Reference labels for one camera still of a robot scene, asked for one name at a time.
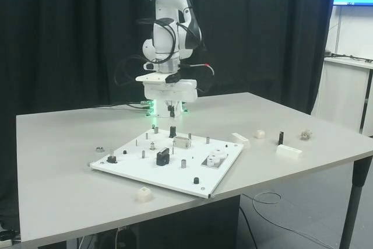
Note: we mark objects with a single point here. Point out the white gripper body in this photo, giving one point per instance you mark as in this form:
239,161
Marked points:
172,91

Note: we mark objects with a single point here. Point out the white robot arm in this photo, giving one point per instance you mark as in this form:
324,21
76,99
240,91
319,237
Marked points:
164,36

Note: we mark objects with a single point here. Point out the metal BNC plug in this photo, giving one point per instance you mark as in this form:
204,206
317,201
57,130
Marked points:
151,145

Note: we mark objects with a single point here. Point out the thick metal round peg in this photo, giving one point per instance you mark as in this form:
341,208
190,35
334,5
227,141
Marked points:
183,164

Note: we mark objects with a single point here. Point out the white large gear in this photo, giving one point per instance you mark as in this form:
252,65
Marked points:
220,152

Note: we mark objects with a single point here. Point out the white medium gear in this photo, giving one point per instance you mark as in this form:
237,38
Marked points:
215,157

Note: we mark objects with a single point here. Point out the white small gear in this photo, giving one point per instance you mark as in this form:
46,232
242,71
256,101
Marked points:
209,162

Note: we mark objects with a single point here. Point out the white task board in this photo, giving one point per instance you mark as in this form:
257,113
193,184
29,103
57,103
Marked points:
175,174

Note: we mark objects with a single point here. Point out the long white peg holder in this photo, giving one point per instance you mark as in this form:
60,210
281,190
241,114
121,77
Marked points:
288,152
240,138

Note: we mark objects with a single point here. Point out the grey Ethernet plug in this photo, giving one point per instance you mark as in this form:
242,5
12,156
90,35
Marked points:
111,152

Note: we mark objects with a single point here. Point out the black bolt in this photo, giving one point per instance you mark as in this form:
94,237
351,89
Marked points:
196,180

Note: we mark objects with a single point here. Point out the metal hex nut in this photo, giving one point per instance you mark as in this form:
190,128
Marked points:
100,149

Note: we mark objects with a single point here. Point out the small white plug holder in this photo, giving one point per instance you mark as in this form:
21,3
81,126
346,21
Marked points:
144,195
260,134

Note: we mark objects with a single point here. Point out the black curtain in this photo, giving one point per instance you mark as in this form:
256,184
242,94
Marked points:
58,27

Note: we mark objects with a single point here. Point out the beige waterproof plug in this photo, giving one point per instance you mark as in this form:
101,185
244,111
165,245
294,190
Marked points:
304,135

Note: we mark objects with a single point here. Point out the white cabinet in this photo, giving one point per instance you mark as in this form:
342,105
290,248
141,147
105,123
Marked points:
344,94

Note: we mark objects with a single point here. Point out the dark grey table leg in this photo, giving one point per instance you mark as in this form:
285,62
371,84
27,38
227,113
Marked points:
358,202

